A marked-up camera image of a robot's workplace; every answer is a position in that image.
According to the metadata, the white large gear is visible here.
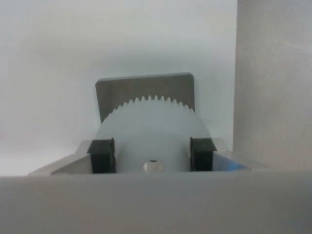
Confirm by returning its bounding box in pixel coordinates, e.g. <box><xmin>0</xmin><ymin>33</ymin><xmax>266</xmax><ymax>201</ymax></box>
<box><xmin>93</xmin><ymin>95</ymin><xmax>212</xmax><ymax>174</ymax></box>

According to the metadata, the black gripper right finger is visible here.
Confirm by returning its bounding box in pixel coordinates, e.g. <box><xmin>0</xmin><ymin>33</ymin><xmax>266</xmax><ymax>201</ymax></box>
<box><xmin>189</xmin><ymin>136</ymin><xmax>253</xmax><ymax>171</ymax></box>

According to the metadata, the dark grey square plate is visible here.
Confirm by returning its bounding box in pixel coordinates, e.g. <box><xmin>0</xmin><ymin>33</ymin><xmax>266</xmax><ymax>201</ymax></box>
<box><xmin>95</xmin><ymin>72</ymin><xmax>196</xmax><ymax>124</ymax></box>

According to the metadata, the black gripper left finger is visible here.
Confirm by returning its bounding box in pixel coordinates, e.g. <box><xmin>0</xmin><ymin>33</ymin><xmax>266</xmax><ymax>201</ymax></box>
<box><xmin>28</xmin><ymin>137</ymin><xmax>116</xmax><ymax>176</ymax></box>

